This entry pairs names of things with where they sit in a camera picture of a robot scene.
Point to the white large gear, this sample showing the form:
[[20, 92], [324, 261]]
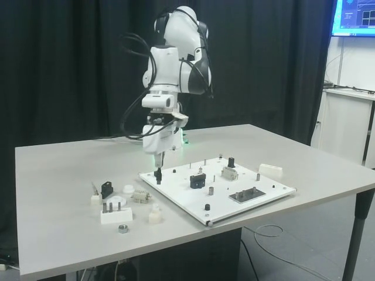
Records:
[[117, 200]]

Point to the small white plug holder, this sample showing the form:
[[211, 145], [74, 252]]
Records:
[[154, 219], [95, 200]]

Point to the clear Ethernet plug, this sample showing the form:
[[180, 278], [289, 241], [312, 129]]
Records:
[[94, 189]]

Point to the black USB plug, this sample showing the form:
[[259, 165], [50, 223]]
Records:
[[159, 180]]

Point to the metal square peg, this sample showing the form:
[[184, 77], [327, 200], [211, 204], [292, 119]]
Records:
[[104, 206]]

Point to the dark table leg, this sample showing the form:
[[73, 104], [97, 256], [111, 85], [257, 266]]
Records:
[[358, 222]]

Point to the white holder block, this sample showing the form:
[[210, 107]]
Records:
[[269, 170]]

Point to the blue screen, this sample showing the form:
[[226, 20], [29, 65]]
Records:
[[354, 17]]

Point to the metal hex nut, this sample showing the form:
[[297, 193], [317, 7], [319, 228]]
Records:
[[119, 230]]

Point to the black curtain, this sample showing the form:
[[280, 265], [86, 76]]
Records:
[[58, 73]]

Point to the white cabinet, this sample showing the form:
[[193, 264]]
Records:
[[342, 126]]

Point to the white small gear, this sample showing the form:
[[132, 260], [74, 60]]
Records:
[[128, 190]]

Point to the white task board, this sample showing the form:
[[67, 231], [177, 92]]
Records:
[[181, 199]]

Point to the beige waterproof plug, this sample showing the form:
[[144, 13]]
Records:
[[140, 196]]

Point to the white peg holder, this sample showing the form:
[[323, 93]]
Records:
[[115, 218]]

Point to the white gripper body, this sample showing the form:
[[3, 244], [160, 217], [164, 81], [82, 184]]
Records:
[[158, 140]]

